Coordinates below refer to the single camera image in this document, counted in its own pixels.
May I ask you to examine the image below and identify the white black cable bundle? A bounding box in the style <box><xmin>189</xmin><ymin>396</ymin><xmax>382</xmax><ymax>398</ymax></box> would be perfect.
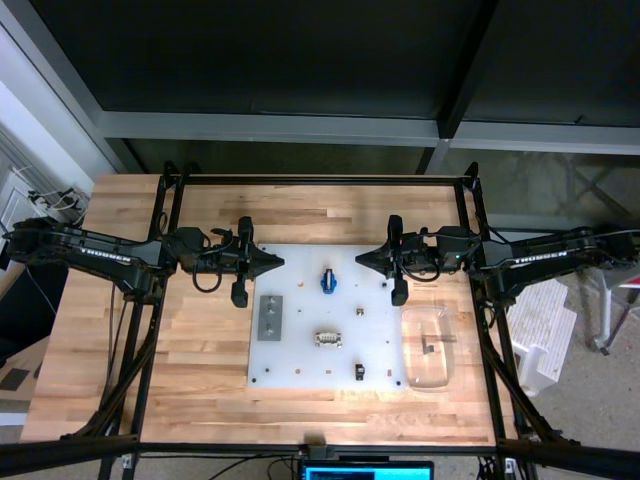
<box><xmin>27</xmin><ymin>186</ymin><xmax>85</xmax><ymax>217</ymax></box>

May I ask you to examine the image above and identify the grey partition frame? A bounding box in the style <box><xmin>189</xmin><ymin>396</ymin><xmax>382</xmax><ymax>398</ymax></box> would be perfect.
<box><xmin>0</xmin><ymin>0</ymin><xmax>640</xmax><ymax>174</ymax></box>

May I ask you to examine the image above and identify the white step stool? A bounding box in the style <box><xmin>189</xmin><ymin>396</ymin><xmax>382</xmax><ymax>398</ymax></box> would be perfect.
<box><xmin>507</xmin><ymin>282</ymin><xmax>576</xmax><ymax>399</ymax></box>

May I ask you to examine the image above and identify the laptop screen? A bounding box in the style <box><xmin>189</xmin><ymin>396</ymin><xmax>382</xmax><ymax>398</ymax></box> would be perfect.
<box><xmin>299</xmin><ymin>460</ymin><xmax>435</xmax><ymax>480</ymax></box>

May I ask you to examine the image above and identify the blue connector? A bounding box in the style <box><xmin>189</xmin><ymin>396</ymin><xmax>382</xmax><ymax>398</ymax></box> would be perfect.
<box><xmin>317</xmin><ymin>267</ymin><xmax>340</xmax><ymax>296</ymax></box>

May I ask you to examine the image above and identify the black table camera mount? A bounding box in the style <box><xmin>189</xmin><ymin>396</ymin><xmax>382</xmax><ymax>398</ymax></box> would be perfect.
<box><xmin>298</xmin><ymin>433</ymin><xmax>334</xmax><ymax>459</ymax></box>

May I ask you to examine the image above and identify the brown cardboard box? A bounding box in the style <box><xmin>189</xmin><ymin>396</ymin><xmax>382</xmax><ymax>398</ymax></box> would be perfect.
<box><xmin>0</xmin><ymin>334</ymin><xmax>51</xmax><ymax>401</ymax></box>

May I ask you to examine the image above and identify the grey plate with pegs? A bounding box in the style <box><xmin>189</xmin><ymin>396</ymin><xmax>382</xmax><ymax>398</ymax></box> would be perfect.
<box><xmin>256</xmin><ymin>293</ymin><xmax>285</xmax><ymax>343</ymax></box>

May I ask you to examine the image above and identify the black wall post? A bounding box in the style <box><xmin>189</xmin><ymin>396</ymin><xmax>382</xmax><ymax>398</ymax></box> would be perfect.
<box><xmin>437</xmin><ymin>0</ymin><xmax>504</xmax><ymax>140</ymax></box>

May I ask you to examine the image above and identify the black aluminium frame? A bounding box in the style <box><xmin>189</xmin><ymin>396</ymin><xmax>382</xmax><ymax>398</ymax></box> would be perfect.
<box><xmin>0</xmin><ymin>159</ymin><xmax>640</xmax><ymax>480</ymax></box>

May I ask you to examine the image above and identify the grey metal chair leg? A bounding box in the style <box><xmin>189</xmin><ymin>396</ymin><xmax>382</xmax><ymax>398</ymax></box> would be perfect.
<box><xmin>579</xmin><ymin>269</ymin><xmax>640</xmax><ymax>357</ymax></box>

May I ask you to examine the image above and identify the white taskboard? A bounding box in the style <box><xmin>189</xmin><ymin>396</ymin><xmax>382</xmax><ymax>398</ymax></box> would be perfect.
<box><xmin>247</xmin><ymin>243</ymin><xmax>407</xmax><ymax>390</ymax></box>

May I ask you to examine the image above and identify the beige connector housing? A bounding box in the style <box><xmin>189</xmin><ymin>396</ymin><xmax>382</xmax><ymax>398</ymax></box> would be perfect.
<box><xmin>313</xmin><ymin>329</ymin><xmax>344</xmax><ymax>350</ymax></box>

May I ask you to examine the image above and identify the clear plastic tub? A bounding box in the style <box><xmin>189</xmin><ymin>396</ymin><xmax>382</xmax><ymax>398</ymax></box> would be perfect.
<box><xmin>399</xmin><ymin>303</ymin><xmax>454</xmax><ymax>391</ymax></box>

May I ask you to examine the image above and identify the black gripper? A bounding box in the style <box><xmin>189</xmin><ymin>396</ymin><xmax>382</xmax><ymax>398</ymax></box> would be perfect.
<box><xmin>354</xmin><ymin>215</ymin><xmax>426</xmax><ymax>307</ymax></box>
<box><xmin>219</xmin><ymin>216</ymin><xmax>285</xmax><ymax>308</ymax></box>

